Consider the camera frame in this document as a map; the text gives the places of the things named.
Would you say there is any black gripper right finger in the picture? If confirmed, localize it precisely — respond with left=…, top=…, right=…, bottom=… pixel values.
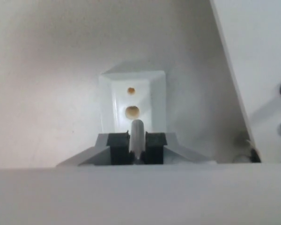
left=144, top=132, right=213, bottom=166

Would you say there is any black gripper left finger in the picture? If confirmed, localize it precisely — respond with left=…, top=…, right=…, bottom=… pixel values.
left=56, top=132, right=132, bottom=167

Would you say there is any metal round peg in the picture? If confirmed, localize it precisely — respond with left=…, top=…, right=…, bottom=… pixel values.
left=129, top=119, right=147, bottom=165

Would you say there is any white three-hole peg holder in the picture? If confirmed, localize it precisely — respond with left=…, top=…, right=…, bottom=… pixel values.
left=98, top=61, right=167, bottom=143

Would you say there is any white task board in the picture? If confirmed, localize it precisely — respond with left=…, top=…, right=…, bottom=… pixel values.
left=209, top=0, right=281, bottom=164

